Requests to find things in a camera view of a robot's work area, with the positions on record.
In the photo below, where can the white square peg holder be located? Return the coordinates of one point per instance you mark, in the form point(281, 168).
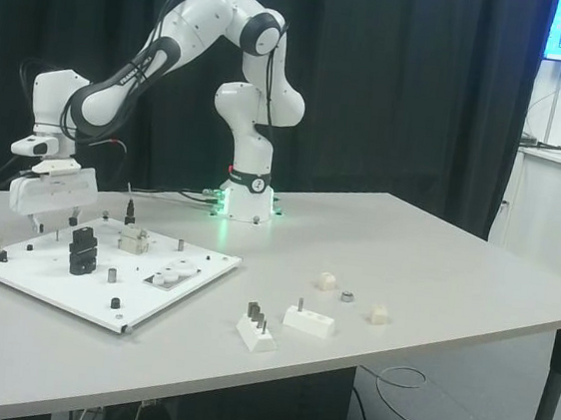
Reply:
point(257, 338)

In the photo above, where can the white cabinet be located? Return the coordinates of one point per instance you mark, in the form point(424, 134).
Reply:
point(550, 218)

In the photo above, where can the white round peg holder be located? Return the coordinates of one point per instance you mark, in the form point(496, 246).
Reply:
point(311, 322)

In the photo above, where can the black curtain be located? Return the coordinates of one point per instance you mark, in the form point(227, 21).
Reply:
point(423, 94)

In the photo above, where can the large metal square peg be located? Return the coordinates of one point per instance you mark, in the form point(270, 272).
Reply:
point(253, 311)

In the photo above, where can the small white camera box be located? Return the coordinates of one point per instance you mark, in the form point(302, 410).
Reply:
point(31, 146)

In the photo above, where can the white large gear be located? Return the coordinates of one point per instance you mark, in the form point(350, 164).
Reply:
point(184, 266)

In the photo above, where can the white medium gear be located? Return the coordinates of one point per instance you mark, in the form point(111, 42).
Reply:
point(171, 274)

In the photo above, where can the metal bolt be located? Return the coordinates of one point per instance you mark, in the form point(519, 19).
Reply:
point(1, 241)

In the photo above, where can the medium metal square peg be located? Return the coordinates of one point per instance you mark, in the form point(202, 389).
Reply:
point(258, 317)

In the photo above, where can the small metal square peg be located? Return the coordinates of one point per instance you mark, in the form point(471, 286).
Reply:
point(264, 325)

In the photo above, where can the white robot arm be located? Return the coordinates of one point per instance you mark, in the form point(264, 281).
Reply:
point(200, 16)

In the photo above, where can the metal BNC plug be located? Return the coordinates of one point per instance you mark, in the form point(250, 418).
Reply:
point(347, 296)

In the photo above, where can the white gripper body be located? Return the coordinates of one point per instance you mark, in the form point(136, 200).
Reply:
point(56, 191)

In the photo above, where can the medium metal round peg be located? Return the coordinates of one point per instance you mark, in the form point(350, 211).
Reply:
point(182, 245)

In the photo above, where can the small white holder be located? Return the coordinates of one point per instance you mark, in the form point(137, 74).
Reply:
point(379, 315)
point(326, 281)

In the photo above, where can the white small gear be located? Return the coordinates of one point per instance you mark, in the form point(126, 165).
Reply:
point(160, 278)

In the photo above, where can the small metal round peg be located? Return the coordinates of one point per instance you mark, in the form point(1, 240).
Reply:
point(301, 305)

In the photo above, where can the white task board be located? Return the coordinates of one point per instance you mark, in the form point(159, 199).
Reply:
point(51, 286)

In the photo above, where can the large metal round peg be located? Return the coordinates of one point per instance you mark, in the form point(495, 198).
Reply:
point(113, 276)

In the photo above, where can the black D-SUB plug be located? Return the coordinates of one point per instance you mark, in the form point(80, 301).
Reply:
point(83, 249)

